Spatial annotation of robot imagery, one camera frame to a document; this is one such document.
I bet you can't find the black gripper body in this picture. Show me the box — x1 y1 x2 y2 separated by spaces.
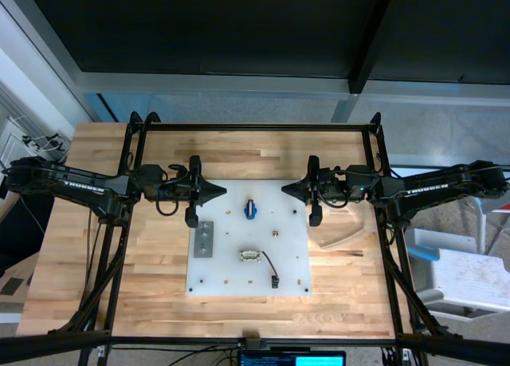
161 155 205 229
305 155 351 228

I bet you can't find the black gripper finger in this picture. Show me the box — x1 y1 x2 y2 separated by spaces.
202 175 227 192
281 175 308 191
281 189 308 206
202 190 227 207

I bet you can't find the black USB connector with cable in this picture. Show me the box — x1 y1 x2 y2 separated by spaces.
261 251 279 282

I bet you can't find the blue holder with silver connector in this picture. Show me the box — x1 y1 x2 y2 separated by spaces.
241 198 259 222

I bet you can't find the clear plastic tub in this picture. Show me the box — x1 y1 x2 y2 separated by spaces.
306 198 379 254

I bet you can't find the grey metal plate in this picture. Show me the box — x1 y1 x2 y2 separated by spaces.
194 221 215 258

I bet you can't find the white mounting board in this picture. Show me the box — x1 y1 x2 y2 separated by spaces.
186 178 312 299

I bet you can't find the power strip with plugs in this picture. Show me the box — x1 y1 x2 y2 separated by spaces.
19 132 71 162

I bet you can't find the laptop screen with blue edge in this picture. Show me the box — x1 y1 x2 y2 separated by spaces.
237 349 347 366

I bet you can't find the white step stool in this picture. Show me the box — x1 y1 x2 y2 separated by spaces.
414 248 510 323

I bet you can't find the brown cardboard box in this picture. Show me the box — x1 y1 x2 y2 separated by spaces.
0 250 41 303

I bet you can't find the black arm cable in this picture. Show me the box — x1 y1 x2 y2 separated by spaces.
155 164 188 217

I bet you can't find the black table frame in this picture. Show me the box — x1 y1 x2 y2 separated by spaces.
0 110 510 366

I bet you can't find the white metal chair frame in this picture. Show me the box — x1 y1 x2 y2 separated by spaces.
449 194 510 259

